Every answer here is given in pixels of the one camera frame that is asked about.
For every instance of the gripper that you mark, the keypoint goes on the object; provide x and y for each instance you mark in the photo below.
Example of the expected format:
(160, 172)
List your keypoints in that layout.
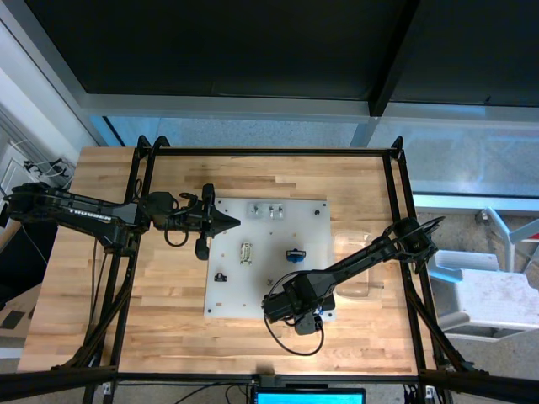
(193, 216)
(309, 311)

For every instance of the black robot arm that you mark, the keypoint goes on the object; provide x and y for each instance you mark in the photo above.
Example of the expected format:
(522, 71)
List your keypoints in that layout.
(88, 214)
(362, 257)

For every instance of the beige rectangular connector housing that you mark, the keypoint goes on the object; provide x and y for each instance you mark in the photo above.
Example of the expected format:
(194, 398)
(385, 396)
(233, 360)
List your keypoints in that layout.
(246, 253)

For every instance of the black connector with silver top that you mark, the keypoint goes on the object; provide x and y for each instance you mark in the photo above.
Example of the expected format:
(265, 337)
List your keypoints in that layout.
(295, 253)

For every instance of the white board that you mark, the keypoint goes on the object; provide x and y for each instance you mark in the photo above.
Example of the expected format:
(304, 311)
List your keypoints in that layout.
(236, 294)

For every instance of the clear plastic tub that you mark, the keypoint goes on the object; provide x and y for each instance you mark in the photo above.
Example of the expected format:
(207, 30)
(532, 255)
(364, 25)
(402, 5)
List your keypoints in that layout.
(349, 242)

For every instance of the blue laptop screen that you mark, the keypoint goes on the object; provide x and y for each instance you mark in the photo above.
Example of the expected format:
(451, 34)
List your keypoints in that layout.
(307, 397)

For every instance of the white plastic stool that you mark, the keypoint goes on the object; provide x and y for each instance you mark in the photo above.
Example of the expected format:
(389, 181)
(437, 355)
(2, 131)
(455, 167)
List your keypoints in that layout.
(497, 294)

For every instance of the blue connector mount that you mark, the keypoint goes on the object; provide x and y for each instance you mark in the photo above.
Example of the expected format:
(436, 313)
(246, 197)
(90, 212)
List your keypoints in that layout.
(295, 261)

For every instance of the small black bracket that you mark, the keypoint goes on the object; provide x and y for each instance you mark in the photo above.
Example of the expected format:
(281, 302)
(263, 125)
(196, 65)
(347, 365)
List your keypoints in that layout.
(220, 278)

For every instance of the small black camera block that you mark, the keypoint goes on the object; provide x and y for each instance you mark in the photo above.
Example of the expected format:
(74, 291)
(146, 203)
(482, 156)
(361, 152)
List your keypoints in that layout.
(270, 381)

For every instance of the white metal chair frame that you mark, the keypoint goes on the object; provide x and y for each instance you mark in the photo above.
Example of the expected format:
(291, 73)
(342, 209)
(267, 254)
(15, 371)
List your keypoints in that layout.
(510, 252)

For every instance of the black metal frame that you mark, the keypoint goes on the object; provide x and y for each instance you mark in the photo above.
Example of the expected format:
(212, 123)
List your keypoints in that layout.
(63, 379)

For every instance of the black vertical post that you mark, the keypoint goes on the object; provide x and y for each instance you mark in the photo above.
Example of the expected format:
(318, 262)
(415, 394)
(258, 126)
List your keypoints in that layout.
(391, 63)

